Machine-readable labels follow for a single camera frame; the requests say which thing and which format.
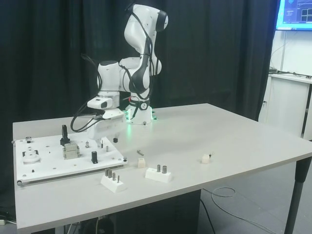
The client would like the white round peg holder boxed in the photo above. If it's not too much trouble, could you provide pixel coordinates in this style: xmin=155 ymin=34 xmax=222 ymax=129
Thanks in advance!
xmin=145 ymin=167 xmax=173 ymax=184

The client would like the grey floor cable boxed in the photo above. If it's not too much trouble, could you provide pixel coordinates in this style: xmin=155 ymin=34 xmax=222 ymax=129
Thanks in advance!
xmin=210 ymin=187 xmax=289 ymax=234

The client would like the black curtain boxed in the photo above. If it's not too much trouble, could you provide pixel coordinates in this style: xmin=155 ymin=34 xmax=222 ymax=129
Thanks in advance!
xmin=0 ymin=0 xmax=283 ymax=221

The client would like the white task board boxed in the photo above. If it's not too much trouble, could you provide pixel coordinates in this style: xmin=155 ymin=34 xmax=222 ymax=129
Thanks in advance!
xmin=12 ymin=136 xmax=129 ymax=188

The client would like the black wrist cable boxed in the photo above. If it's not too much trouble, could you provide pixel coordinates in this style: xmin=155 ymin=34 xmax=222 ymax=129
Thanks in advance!
xmin=70 ymin=107 xmax=101 ymax=133

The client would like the white large gear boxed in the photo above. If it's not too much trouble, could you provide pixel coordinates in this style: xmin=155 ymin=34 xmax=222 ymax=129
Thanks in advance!
xmin=23 ymin=154 xmax=42 ymax=165

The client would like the blue screen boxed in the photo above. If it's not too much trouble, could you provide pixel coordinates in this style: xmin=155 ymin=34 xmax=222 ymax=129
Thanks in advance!
xmin=276 ymin=0 xmax=312 ymax=31

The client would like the white cabinet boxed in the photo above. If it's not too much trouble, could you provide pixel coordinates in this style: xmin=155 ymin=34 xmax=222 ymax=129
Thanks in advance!
xmin=258 ymin=72 xmax=312 ymax=141

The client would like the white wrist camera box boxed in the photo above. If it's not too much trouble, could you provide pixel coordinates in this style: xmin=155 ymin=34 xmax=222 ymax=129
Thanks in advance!
xmin=87 ymin=97 xmax=113 ymax=110

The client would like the white square peg holder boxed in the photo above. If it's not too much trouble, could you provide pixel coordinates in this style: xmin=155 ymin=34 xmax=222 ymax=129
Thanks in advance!
xmin=100 ymin=173 xmax=128 ymax=194

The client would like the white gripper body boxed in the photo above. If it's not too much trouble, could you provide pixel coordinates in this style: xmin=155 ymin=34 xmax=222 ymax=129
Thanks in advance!
xmin=87 ymin=120 xmax=124 ymax=141

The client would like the black table leg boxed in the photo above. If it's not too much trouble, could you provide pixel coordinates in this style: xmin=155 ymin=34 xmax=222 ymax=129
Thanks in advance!
xmin=284 ymin=156 xmax=306 ymax=234

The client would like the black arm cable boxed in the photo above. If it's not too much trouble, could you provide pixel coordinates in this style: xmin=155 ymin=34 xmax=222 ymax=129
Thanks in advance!
xmin=121 ymin=4 xmax=156 ymax=98

